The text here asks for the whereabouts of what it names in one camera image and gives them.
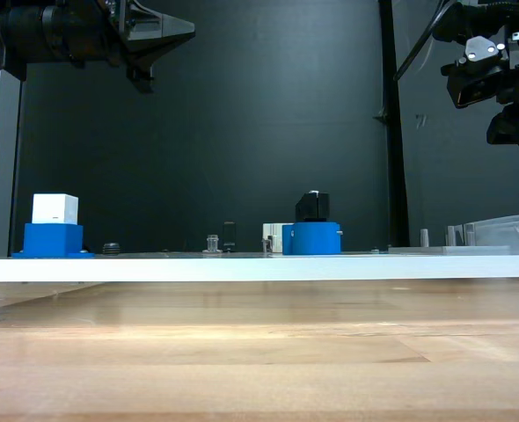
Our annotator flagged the black plug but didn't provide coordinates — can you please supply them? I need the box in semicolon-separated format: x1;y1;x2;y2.
295;189;332;224

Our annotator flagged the grey metal bar with holes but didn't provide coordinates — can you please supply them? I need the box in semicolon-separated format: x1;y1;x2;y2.
388;244;511;257

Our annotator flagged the beige connector housing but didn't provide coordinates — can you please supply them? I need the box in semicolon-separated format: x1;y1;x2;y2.
261;222;295;255

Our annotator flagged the light grey post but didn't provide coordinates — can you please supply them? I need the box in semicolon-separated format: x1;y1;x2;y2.
0;69;22;257

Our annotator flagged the clear plastic tub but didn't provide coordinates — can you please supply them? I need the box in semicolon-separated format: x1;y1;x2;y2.
461;214;519;256

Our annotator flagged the blue square holder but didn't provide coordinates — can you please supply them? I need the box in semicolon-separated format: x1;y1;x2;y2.
11;222;96;259

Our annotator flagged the small clear clamp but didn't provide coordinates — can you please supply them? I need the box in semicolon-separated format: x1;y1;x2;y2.
202;234;223;256

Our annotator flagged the white cube plug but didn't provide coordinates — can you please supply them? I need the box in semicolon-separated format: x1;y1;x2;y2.
32;193;80;226

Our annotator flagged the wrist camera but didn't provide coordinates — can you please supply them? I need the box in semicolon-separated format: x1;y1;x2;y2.
440;36;507;110

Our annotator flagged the white board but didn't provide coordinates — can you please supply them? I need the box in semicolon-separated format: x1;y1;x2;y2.
0;251;519;283

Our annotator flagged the black upright post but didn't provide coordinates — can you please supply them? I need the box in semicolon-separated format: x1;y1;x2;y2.
376;0;411;248

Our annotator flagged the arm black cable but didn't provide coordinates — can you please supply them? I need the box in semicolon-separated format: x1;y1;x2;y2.
394;0;448;82

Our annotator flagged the small black socket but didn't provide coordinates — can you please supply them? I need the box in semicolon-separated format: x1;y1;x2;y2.
223;222;238;253

